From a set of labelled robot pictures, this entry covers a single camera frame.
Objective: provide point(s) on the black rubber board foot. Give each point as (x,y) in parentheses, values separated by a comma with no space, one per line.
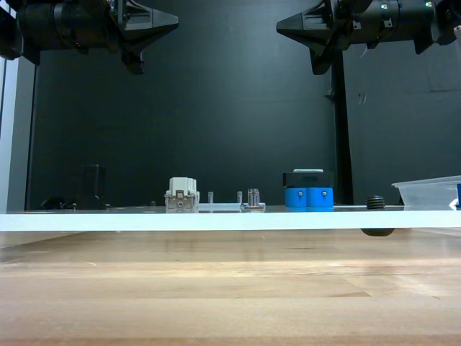
(376,232)

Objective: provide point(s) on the black wall column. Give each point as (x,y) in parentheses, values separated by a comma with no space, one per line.
(340,144)

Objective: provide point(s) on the clear plastic tub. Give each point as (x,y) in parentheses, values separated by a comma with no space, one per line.
(421,192)

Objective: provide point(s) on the aluminium plate with posts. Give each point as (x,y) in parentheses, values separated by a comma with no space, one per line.
(219,207)

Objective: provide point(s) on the blue and black socket block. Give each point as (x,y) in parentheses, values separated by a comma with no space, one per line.
(308,196)

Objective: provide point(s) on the white mounting board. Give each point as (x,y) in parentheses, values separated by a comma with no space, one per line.
(144,220)

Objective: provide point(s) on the black knob screw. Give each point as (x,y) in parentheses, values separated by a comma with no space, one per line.
(375,203)

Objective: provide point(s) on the grey metal partition frame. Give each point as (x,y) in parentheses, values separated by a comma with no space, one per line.
(18,144)

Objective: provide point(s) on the small metal connector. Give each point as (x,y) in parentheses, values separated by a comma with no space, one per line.
(254,197)

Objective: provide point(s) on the black clamp socket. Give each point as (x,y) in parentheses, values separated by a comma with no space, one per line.
(91,187)

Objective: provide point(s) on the grey multi-pin connector housing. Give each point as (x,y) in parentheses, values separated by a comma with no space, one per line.
(182,194)

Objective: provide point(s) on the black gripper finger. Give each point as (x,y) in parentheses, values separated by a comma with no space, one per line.
(162,26)
(162,16)
(295,21)
(295,31)

